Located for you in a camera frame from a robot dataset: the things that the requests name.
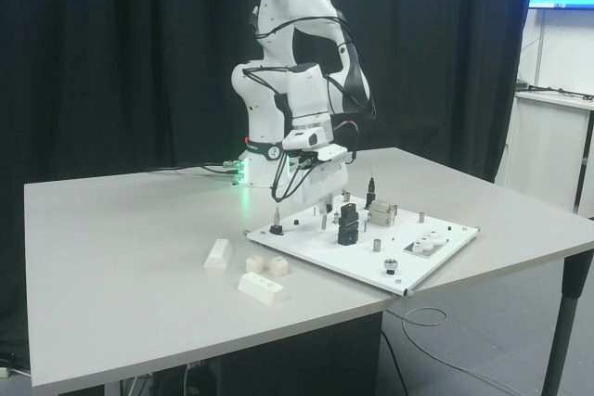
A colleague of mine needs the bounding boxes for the black camera cable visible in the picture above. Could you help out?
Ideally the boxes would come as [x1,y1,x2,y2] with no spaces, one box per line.
[271,149,307,205]

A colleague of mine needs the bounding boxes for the thin grey floor cable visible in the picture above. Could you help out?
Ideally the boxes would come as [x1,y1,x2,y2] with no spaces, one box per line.
[401,306,594,396]

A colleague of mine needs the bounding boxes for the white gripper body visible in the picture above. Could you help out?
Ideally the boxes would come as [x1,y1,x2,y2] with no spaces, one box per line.
[291,161,350,209]

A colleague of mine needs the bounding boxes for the white round peg holder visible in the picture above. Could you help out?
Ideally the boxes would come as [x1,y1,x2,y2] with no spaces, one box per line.
[237,273,291,307]

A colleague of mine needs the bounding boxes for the black base cable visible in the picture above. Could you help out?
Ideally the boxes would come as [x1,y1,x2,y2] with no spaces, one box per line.
[201,161,242,175]

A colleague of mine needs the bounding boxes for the white task board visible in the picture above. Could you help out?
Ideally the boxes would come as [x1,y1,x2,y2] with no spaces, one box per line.
[244,189,482,299]

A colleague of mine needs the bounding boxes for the flat white mounting plate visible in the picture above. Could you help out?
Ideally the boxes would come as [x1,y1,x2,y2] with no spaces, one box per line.
[296,145,349,165]

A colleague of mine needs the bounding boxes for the black curtain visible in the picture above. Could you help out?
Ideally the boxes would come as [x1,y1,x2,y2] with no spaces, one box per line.
[0,0,547,358]

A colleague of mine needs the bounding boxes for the white cabinet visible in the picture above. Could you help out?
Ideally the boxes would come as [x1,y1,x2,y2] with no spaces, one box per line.
[494,87,594,220]

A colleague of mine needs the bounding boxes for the dark grey table leg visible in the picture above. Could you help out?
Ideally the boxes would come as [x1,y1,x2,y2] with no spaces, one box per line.
[541,251,582,396]

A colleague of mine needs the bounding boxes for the black under-table cabinet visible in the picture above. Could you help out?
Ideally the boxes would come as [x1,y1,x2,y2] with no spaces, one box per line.
[118,310,386,396]

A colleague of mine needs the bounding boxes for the silver flange ring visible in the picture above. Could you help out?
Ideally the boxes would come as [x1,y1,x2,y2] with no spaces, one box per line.
[291,115,333,135]

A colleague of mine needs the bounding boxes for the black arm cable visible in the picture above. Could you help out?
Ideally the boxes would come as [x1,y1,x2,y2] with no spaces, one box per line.
[243,13,378,121]

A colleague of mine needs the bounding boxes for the white square peg holder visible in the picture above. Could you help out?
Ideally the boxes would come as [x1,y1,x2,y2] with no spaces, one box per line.
[202,237,236,270]

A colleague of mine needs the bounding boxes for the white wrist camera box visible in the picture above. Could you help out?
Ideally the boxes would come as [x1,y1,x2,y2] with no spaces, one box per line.
[281,129,322,152]

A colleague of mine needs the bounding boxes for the black plug with cable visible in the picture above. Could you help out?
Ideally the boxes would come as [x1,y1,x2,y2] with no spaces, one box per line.
[365,164,377,210]

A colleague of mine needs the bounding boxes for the black D-SUB plug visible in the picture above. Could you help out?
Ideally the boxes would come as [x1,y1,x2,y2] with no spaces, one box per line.
[337,203,361,248]

